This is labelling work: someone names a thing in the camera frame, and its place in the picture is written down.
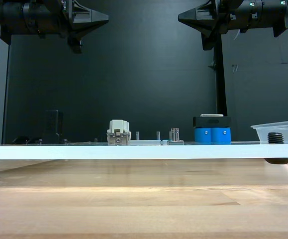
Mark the grey heavy-duty connector housing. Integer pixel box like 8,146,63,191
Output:
106,119,131,146

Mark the small metal connector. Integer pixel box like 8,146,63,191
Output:
168,127,185,145

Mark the large black threaded screw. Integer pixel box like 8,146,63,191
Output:
267,131,284,144

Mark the clear block with metal posts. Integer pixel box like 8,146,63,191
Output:
130,131,169,146

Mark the white task board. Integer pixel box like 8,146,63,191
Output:
0,142,288,160

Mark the black rubber board foot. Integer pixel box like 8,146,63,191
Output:
263,158,288,165

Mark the black upright post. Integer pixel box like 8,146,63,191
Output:
207,34,228,117

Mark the blue and black connector mount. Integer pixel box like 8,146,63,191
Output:
192,114,232,144

